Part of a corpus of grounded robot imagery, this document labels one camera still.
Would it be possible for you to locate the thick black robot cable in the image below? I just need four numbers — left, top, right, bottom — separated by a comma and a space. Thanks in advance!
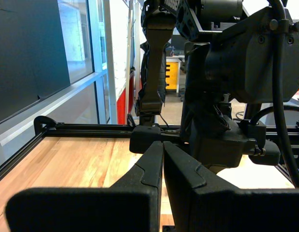
268, 0, 299, 189

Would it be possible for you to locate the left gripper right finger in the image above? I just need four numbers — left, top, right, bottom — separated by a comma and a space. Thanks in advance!
164, 142, 299, 232

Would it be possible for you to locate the glass window aluminium frame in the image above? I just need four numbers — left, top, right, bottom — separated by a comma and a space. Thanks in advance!
0, 0, 116, 170

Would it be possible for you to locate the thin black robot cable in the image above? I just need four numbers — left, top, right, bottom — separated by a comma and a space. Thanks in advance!
250, 105, 299, 124

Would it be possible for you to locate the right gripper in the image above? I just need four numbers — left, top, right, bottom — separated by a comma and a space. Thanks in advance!
129, 117, 281, 174

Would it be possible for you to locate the red panel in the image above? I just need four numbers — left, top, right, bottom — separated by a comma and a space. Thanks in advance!
117, 72, 135, 125

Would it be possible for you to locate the yellow cabinet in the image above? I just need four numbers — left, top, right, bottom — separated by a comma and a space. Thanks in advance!
165, 61, 179, 90

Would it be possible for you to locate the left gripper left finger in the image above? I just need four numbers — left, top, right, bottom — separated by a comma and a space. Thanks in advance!
5, 141, 164, 232

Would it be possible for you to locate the black frame rail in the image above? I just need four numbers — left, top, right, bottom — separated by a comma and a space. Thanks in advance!
34, 122, 299, 145
275, 145, 299, 189
0, 131, 47, 187

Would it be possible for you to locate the black frame corner bracket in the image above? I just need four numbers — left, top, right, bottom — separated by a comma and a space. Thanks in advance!
33, 115, 57, 136

